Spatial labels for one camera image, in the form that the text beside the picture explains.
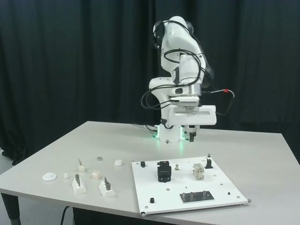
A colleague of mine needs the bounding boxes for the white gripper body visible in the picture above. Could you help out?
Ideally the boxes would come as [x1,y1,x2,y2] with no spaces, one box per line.
[164,105,217,126]

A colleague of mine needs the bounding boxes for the grey waterproof plug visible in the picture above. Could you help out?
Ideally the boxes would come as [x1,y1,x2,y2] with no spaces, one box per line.
[192,163,204,181]

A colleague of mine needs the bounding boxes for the black D-SUB plug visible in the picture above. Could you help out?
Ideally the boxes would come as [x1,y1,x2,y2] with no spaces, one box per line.
[156,161,172,183]

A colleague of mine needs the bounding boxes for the white task board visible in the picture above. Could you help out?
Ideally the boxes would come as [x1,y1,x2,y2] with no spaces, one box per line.
[131,153,252,216]

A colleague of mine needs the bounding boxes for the white square peg holder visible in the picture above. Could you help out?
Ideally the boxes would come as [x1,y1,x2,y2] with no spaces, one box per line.
[99,181,117,198]

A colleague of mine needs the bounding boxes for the white round peg holder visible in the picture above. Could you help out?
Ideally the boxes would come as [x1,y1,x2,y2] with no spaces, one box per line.
[72,180,87,195]

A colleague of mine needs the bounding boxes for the white large gear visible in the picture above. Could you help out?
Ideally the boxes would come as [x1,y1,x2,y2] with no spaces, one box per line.
[42,172,57,182]

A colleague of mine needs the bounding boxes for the black curtains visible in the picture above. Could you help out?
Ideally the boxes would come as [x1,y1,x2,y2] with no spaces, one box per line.
[0,0,300,165]

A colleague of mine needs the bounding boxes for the black table leg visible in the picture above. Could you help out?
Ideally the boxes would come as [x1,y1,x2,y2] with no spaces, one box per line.
[0,192,20,225]

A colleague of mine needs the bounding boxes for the black base cable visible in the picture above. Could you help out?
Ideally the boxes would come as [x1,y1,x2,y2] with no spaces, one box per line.
[132,123,160,131]

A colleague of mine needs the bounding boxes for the silver flange ring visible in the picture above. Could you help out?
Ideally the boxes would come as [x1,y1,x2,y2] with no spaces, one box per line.
[187,85,202,97]

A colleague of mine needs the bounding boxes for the thick black cable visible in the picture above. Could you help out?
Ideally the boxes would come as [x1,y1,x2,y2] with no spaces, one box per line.
[61,205,71,225]

